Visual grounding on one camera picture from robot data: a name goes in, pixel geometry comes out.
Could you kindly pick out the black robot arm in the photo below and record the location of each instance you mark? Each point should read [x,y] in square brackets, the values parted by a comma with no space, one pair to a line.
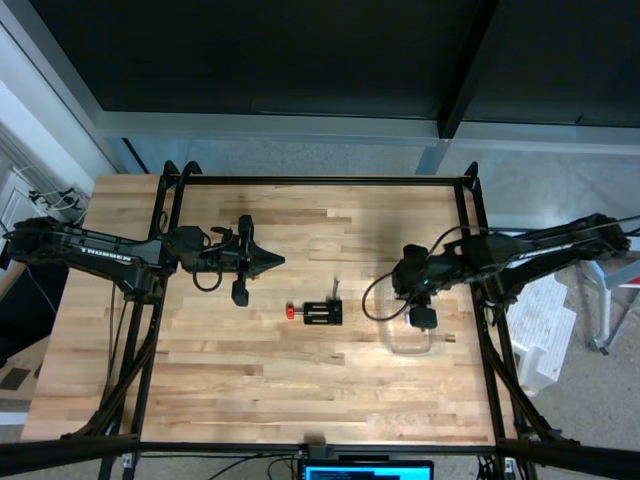
[550,247]
[100,250]

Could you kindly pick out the black metal frame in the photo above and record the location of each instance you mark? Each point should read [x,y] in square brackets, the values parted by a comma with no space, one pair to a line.
[225,448]

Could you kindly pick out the black table-level camera box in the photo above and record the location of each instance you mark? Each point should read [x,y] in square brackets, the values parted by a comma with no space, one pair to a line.
[316,451]

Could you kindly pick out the black clamp with orange knob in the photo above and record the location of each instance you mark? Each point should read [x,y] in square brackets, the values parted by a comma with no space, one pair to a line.
[322,314]

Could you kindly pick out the red and white panel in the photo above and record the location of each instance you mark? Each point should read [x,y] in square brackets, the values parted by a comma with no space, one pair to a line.
[632,282]

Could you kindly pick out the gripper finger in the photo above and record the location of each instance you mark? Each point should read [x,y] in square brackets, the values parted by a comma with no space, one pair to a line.
[262,254]
[262,264]

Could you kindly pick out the grey USB-C connector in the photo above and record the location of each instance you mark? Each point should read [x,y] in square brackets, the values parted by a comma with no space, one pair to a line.
[335,289]

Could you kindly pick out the clear plastic tub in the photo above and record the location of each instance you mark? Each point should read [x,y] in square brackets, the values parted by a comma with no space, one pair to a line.
[407,346]

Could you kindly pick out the large black case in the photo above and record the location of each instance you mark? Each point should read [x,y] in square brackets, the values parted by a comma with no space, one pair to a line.
[25,305]

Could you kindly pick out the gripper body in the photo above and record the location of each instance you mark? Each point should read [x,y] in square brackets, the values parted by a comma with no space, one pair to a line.
[407,277]
[225,257]

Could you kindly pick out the laptop with blue screen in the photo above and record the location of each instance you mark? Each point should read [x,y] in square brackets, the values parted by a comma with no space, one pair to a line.
[365,472]

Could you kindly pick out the white stepped foam block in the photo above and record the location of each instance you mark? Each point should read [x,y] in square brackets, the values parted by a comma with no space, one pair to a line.
[537,340]

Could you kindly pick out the grey metal stand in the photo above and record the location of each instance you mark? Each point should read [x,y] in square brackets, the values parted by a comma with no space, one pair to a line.
[603,300]

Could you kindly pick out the brown cardboard box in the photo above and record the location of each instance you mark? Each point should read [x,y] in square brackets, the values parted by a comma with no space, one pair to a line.
[31,356]

